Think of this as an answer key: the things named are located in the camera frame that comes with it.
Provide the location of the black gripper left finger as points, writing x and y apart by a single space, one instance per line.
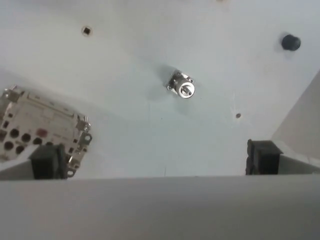
47 162

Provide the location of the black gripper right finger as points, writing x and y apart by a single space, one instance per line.
262 160

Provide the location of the small black knob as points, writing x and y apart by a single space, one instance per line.
290 42

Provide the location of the white task board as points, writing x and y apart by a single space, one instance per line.
150 37

